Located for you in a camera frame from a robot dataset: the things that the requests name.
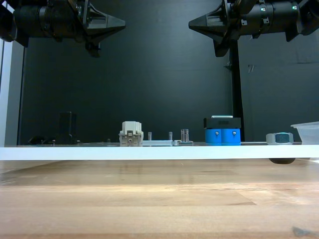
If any silver M12 hex nut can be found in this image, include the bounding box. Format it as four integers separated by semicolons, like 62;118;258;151
265;131;295;146

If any blue clamp with black top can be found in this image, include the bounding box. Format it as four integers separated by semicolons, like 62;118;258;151
203;115;242;146

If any beige connector housing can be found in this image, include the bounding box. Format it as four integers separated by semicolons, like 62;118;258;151
118;120;145;147

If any aluminium bar with screws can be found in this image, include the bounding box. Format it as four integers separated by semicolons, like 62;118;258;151
142;131;175;147

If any clear plastic tub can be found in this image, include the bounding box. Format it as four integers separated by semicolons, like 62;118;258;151
290;120;319;145

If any black round foot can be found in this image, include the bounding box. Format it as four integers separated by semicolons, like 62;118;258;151
268;157;296;166

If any black vertical post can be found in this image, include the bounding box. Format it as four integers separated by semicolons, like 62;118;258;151
228;37;246;143

